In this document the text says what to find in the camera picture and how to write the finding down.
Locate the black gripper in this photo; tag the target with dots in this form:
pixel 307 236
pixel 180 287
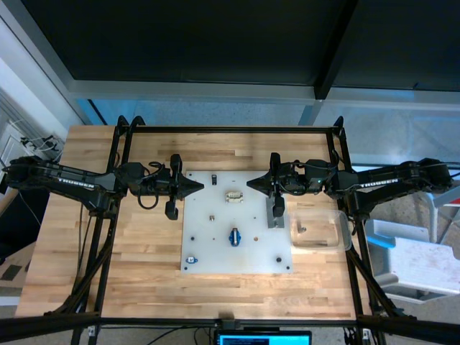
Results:
pixel 276 179
pixel 176 187

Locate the silver metal cylinder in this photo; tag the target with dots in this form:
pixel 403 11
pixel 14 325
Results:
pixel 300 227

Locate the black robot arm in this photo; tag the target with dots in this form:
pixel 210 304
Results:
pixel 72 181
pixel 377 183

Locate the white taskboard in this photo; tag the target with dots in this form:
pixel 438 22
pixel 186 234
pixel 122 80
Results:
pixel 215 251

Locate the small black connector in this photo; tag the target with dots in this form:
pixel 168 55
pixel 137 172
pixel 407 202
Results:
pixel 213 178

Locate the beige connector housing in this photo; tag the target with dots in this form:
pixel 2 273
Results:
pixel 234 197

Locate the grey metal peg holder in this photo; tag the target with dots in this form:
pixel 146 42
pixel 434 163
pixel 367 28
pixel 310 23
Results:
pixel 281 223

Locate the clear plastic tub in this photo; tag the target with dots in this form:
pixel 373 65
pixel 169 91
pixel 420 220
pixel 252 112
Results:
pixel 323 237

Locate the laptop screen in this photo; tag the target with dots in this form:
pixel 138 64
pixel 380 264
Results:
pixel 262 338

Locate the white step stool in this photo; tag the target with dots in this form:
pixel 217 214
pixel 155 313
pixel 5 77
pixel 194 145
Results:
pixel 413 258

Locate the black metal frame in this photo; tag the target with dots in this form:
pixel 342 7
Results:
pixel 230 130

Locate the blue round mount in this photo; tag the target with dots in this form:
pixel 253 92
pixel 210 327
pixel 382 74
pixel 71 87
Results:
pixel 230 239

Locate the blue square mount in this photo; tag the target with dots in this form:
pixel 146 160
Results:
pixel 187 259

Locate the black table-level camera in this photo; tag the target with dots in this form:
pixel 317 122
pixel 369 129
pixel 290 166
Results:
pixel 227 321

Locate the grey metal chair frame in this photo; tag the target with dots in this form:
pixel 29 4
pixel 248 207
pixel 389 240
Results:
pixel 433 212

